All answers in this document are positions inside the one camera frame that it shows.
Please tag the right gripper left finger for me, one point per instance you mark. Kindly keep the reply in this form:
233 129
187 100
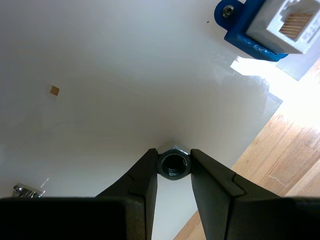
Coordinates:
100 220

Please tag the white RJ45 socket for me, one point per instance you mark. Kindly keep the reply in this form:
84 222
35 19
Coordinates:
260 22

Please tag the silver metal connector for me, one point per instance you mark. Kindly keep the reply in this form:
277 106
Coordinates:
25 190

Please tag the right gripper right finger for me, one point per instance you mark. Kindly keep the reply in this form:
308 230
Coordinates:
250 220

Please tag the silver mount screw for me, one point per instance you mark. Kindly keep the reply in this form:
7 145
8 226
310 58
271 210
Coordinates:
228 10

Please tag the white board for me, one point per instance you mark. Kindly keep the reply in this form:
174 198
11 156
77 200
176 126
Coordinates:
100 75

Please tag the blue socket mount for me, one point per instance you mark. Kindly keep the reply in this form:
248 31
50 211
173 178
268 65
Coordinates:
237 37

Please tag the silver M12 hex nut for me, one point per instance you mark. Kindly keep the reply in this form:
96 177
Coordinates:
175 147

